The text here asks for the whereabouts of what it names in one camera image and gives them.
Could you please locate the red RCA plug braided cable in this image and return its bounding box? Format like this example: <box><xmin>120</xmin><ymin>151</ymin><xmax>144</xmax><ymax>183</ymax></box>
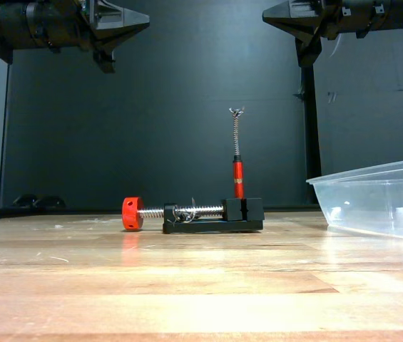
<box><xmin>227</xmin><ymin>105</ymin><xmax>247</xmax><ymax>185</ymax></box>

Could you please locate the clear plastic tub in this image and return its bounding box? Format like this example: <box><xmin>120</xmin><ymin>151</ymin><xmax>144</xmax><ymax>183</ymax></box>
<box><xmin>306</xmin><ymin>157</ymin><xmax>403</xmax><ymax>243</ymax></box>

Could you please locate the black clamp with red knob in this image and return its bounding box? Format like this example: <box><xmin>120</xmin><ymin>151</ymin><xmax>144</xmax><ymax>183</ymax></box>
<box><xmin>121</xmin><ymin>196</ymin><xmax>265</xmax><ymax>235</ymax></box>

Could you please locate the black metal frame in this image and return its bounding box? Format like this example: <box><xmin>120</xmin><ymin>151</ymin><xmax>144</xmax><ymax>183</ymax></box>
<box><xmin>0</xmin><ymin>66</ymin><xmax>323</xmax><ymax>221</ymax></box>

